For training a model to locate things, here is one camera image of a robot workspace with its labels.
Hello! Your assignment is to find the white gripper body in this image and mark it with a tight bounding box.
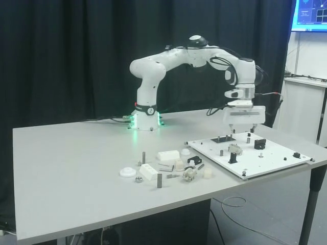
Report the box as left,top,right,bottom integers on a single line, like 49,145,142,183
222,105,267,126

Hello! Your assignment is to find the white peg holder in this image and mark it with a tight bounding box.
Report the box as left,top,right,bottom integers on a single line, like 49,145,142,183
139,164,159,181
157,150,182,161

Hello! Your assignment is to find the flat white mounting plate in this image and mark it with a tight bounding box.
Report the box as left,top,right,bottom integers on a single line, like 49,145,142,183
227,100,254,108

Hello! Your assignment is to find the white task board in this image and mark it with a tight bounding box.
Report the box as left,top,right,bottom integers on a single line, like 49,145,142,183
184,131,315,182

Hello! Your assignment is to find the white cabinet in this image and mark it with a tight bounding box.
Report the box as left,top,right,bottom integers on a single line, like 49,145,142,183
277,76,327,149

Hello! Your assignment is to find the black table leg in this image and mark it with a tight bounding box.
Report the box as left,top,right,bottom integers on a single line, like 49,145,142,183
298,163,325,245

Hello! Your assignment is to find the white large gear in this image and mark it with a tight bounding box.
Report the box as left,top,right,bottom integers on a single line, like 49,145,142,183
119,167,136,178

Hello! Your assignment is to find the blue screen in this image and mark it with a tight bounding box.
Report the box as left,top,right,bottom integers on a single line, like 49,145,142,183
291,0,327,33

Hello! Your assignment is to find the black curtain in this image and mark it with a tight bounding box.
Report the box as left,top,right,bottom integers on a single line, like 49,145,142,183
0,0,298,228

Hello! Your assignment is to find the black looped camera cable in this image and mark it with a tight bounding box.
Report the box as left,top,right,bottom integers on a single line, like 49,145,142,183
206,103,228,117

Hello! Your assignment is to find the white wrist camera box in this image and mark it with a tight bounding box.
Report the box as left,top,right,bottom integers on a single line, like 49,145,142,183
224,89,244,99

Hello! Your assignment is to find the thin black rod on wire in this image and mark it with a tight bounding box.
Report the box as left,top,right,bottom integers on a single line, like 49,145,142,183
254,91,285,121

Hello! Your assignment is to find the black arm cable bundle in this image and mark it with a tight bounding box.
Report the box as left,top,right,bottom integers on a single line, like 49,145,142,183
165,44,270,89

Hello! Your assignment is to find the grey floor cable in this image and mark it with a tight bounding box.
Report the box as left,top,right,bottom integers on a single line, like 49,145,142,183
221,195,247,230

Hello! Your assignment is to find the black floor cable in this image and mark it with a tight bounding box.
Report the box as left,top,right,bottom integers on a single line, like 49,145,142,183
209,203,223,245

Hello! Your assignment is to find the black base cable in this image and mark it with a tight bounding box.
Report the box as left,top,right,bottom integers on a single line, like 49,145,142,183
84,116,134,126

